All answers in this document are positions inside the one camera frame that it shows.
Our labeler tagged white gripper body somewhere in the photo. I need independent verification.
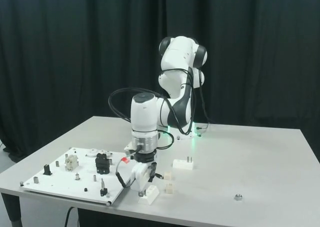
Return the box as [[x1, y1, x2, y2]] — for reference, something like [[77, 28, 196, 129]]
[[129, 162, 152, 191]]

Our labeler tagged white sloped peg holder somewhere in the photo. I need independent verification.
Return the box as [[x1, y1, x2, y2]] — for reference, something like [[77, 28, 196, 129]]
[[138, 184, 160, 205]]

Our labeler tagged white long peg holder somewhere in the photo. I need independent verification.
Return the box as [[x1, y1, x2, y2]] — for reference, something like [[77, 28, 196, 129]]
[[171, 158, 195, 171]]

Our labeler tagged black D-SUB plug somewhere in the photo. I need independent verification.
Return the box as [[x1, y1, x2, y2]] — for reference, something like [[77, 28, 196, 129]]
[[94, 152, 111, 175]]

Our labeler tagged white task board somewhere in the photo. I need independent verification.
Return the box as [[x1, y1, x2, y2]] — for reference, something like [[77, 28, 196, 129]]
[[19, 146, 135, 208]]

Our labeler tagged dark table leg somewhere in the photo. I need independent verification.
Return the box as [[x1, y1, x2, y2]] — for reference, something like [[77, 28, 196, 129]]
[[0, 191, 21, 227]]

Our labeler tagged black curtain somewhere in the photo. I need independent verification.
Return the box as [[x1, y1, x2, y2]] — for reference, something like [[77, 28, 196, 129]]
[[0, 0, 320, 153]]

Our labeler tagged thin black rod on wire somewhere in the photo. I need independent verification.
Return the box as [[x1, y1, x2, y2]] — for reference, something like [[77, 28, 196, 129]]
[[115, 150, 141, 188]]

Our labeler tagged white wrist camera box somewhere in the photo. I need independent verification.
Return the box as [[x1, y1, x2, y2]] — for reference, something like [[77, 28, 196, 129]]
[[124, 142, 136, 156]]

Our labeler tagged black hanging cable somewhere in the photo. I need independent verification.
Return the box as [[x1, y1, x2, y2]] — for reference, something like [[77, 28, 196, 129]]
[[64, 206, 79, 227]]

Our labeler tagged black base cable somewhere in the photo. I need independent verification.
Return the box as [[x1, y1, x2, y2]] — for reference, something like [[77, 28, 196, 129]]
[[195, 123, 211, 133]]

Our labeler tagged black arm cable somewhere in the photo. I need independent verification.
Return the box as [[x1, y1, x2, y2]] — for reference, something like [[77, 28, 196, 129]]
[[108, 68, 210, 150]]

